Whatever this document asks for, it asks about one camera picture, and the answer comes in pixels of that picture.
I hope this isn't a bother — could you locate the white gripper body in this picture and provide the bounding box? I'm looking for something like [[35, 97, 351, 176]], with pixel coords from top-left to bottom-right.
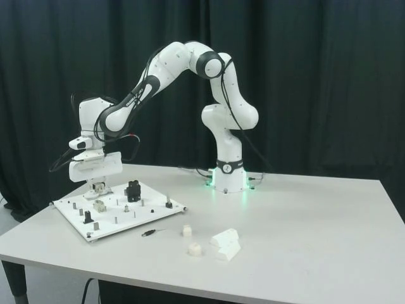
[[68, 151, 123, 183]]

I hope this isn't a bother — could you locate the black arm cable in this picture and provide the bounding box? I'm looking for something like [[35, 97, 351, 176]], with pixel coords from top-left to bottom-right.
[[126, 47, 273, 174]]

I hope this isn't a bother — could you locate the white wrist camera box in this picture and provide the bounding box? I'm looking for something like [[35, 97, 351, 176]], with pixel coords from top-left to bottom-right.
[[68, 136, 94, 150]]

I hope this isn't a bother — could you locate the black base cable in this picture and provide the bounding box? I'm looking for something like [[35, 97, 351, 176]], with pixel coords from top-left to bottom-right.
[[246, 172, 265, 185], [178, 165, 216, 179]]

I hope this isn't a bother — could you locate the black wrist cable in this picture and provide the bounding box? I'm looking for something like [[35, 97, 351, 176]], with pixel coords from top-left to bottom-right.
[[47, 91, 110, 174]]

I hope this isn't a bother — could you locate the black USB plug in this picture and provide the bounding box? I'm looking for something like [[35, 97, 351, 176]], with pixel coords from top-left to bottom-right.
[[140, 228, 167, 238]]

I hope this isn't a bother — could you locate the black floor cable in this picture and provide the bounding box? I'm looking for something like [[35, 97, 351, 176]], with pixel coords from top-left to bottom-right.
[[82, 277, 97, 304]]

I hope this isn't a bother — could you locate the white task board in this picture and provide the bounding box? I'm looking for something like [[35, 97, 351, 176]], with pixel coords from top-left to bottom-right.
[[53, 180, 188, 243]]

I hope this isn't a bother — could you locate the black curtain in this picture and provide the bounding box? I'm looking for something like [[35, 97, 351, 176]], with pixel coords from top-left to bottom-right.
[[0, 0, 405, 222]]

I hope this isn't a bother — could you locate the black table leg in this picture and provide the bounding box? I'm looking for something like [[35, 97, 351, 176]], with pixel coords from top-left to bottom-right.
[[0, 258, 28, 304]]

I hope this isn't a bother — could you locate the black D-SUB plug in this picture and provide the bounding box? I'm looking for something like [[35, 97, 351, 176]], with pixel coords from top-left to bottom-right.
[[125, 180, 142, 202]]

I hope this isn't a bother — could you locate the large white holder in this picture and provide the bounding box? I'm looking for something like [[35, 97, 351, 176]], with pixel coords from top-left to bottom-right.
[[216, 241, 243, 263], [209, 227, 240, 248]]

